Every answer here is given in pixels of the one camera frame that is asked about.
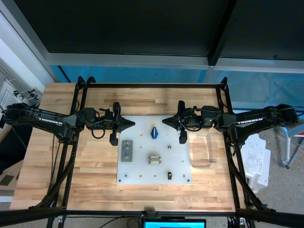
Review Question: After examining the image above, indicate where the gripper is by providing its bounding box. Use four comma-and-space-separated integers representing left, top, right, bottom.
103, 102, 136, 146
162, 100, 193, 145

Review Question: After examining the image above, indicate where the grey metal block with pegs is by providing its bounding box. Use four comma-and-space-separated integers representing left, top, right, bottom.
121, 139, 134, 162

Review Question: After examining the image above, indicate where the white task board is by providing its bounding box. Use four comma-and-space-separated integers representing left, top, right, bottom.
116, 115, 192, 185

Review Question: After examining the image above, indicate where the clear plastic tub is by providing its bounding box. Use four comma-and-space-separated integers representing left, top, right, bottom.
189, 133, 216, 170

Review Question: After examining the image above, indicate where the white ribbed foam block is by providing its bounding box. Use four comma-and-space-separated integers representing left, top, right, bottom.
241, 135, 272, 194

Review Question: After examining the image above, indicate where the blue laptop screen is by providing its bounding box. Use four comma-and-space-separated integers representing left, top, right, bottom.
142, 218, 207, 228

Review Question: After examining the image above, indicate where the grey metal stand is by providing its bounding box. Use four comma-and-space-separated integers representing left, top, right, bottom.
276, 125, 304, 170

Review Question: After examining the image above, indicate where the brown cardboard box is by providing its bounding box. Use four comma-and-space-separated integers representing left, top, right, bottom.
0, 159, 24, 190

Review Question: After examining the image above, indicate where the black aluminium frame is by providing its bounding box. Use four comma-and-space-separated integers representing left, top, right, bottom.
0, 76, 277, 228

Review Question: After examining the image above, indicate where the small black camera box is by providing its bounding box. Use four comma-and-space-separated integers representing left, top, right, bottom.
144, 206, 160, 219

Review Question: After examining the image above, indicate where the bundle of white cables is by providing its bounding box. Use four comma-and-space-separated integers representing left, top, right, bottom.
13, 89, 42, 105

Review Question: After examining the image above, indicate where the black vertical wall post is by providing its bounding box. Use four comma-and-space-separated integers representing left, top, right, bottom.
208, 0, 238, 67

